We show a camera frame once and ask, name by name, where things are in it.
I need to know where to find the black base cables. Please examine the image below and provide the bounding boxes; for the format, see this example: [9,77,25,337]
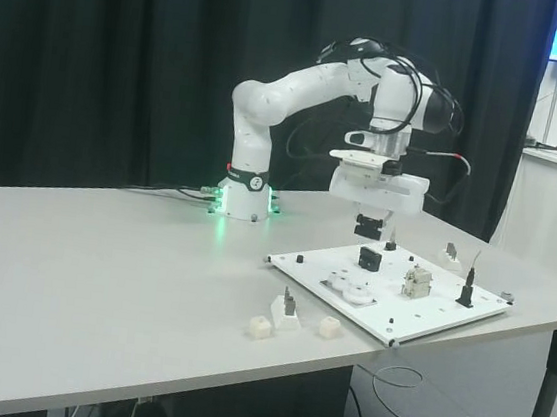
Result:
[126,176,226,209]

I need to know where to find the flat white mounting plate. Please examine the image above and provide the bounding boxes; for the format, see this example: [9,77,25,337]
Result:
[327,147,385,174]

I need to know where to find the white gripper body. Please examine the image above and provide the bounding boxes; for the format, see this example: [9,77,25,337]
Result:
[326,164,432,221]

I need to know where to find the white peg holder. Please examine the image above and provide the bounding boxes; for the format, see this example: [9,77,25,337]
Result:
[436,249,465,272]
[268,292,307,334]

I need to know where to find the black curtain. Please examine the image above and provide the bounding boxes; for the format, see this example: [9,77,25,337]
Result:
[0,0,557,417]

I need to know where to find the black controller cabinet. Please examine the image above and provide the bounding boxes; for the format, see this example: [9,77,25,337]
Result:
[153,343,356,417]

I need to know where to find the white task board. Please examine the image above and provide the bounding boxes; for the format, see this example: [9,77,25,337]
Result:
[253,227,522,364]

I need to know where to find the white medium gear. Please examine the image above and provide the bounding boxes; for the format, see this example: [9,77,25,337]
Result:
[323,273,354,295]

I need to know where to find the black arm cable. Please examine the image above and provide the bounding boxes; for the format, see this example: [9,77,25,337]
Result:
[280,32,474,210]

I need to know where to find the small white cube holder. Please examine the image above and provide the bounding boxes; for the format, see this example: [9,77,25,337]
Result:
[245,313,275,342]
[316,314,345,342]

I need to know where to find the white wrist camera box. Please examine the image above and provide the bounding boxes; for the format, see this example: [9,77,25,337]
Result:
[343,129,385,151]

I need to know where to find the white large gear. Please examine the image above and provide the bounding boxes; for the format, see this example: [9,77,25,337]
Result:
[340,284,373,308]

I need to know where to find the black D-SUB plug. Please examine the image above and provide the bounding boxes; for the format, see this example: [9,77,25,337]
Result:
[355,215,385,242]

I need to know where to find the black plug with short cable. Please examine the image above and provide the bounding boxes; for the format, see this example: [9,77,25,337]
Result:
[456,248,484,305]

